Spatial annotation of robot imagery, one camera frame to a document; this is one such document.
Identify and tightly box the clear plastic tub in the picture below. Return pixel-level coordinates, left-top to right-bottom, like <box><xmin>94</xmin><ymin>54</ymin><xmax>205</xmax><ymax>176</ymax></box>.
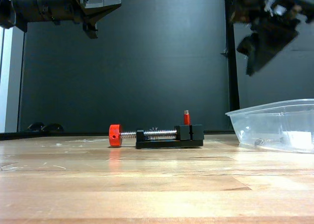
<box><xmin>225</xmin><ymin>98</ymin><xmax>314</xmax><ymax>154</ymax></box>

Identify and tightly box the dark rounded object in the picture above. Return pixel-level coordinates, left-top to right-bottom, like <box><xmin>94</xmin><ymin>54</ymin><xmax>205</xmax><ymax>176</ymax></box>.
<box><xmin>26</xmin><ymin>122</ymin><xmax>46</xmax><ymax>132</ymax></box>
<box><xmin>43</xmin><ymin>122</ymin><xmax>65</xmax><ymax>133</ymax></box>

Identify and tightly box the black vise with red knob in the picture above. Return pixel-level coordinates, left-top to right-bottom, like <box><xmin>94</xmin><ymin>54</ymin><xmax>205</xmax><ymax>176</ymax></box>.
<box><xmin>108</xmin><ymin>124</ymin><xmax>205</xmax><ymax>150</ymax></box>

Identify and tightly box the black frame post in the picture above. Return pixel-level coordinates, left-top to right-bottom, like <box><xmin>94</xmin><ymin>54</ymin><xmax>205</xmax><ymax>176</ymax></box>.
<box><xmin>222</xmin><ymin>0</ymin><xmax>240</xmax><ymax>111</ymax></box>

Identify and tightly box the black frame rail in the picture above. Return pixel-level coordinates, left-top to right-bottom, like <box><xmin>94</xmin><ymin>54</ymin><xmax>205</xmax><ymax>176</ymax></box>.
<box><xmin>0</xmin><ymin>131</ymin><xmax>236</xmax><ymax>140</ymax></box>

